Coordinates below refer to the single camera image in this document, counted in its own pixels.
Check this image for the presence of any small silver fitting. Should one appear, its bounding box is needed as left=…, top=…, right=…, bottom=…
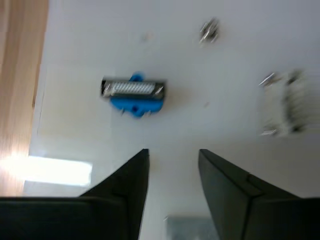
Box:
left=198, top=16, right=221, bottom=45

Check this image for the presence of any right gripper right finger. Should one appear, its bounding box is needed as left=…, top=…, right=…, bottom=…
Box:
left=198, top=148, right=320, bottom=240

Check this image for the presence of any white connector housing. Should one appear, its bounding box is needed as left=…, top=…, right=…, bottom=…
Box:
left=258, top=69, right=311, bottom=138

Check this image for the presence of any blue round mount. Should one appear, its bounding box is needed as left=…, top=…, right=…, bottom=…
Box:
left=108, top=71, right=165, bottom=118

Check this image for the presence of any grey metal block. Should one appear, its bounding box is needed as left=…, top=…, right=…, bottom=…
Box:
left=164, top=214, right=213, bottom=240

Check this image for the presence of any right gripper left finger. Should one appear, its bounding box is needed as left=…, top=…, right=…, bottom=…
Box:
left=0, top=148, right=151, bottom=240

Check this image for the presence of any black D-sub connector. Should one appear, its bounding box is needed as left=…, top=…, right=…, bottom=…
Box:
left=100, top=77, right=168, bottom=101

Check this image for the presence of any white task board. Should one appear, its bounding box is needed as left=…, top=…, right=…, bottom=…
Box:
left=28, top=0, right=320, bottom=240

